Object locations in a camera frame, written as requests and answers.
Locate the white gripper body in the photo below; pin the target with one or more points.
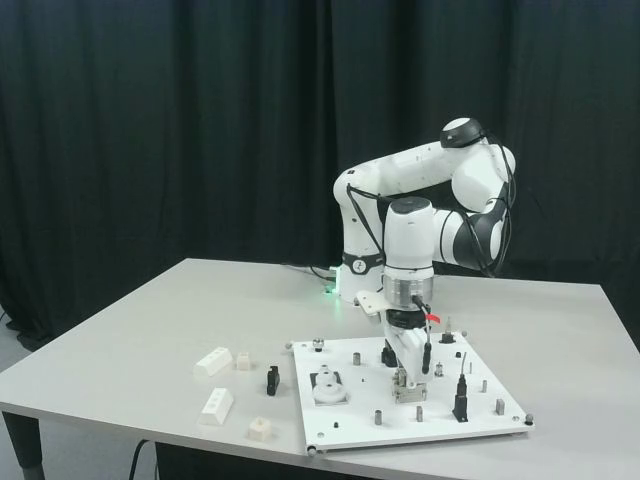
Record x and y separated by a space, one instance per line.
410 357

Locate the grey waterproof plug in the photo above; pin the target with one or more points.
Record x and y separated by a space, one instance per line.
400 395

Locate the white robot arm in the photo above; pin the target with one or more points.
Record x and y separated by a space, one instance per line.
407 235

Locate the metal BNC plug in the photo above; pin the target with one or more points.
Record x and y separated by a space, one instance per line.
440 369

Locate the thin metal bolt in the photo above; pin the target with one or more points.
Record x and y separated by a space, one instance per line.
448 325

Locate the flat white mounting plate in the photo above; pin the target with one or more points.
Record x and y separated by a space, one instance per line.
372 301

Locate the white medium gear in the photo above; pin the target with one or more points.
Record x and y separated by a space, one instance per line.
328 381

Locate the white small gear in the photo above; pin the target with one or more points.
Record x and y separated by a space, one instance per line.
325 369

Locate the white large gear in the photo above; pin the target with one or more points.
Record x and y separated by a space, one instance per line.
332 394

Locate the round metal bolt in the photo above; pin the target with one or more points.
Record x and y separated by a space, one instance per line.
318 344

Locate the white task board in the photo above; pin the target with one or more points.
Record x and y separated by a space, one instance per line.
350 430

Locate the metal wide square peg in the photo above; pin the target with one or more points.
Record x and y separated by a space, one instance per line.
500 406

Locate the black D-SUB plug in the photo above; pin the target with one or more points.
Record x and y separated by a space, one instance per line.
271 381

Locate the cream small square holder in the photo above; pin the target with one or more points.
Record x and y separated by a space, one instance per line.
260 429
242 361

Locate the white long holder with holes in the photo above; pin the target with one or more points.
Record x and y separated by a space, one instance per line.
215 407
212 362

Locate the black curtain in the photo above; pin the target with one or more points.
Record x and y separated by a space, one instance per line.
150 125

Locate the dark table leg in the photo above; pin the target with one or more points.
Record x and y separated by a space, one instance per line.
22 445

